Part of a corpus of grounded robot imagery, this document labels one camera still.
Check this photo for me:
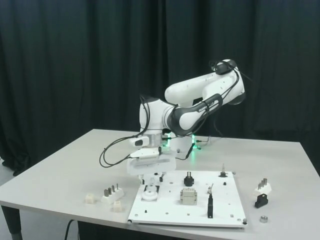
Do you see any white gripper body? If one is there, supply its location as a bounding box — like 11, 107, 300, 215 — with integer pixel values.
126, 155, 177, 176

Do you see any white large gear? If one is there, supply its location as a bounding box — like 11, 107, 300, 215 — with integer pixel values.
141, 190, 159, 202

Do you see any flat white mounting plate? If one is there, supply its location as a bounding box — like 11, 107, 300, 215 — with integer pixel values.
129, 148, 162, 160

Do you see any black waterproof plug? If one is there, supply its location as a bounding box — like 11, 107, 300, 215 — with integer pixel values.
183, 171, 195, 187

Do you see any white task board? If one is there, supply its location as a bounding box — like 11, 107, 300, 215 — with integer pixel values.
126, 168, 249, 226

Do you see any white round peg holder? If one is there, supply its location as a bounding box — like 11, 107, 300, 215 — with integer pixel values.
101, 187, 126, 204

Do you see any small white cube holder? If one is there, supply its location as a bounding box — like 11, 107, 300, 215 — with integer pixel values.
85, 192, 97, 205
111, 200, 124, 213

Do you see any black USB plug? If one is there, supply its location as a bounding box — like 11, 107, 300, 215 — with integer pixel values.
206, 194, 215, 219

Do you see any white square peg holder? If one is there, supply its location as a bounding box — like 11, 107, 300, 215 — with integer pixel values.
254, 183, 273, 196

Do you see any black D-SUB plug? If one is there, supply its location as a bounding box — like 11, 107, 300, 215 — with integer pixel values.
254, 193, 269, 209

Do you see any black table leg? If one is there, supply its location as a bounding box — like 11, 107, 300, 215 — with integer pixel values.
1, 206, 22, 240

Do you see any black curtain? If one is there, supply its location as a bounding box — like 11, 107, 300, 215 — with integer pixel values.
0, 0, 320, 177

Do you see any silver flange ring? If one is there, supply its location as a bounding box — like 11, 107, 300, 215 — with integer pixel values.
146, 134, 162, 148

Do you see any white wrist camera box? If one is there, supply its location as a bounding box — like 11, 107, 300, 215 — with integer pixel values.
129, 136, 149, 147

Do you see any black base cable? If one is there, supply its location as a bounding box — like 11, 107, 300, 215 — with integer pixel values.
195, 136, 213, 145

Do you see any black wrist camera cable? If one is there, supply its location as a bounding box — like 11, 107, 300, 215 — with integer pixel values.
99, 134, 141, 168

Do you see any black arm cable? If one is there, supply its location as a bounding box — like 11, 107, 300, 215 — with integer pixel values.
139, 59, 253, 161

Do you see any black floor cable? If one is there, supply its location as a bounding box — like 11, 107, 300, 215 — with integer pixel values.
65, 218, 79, 240

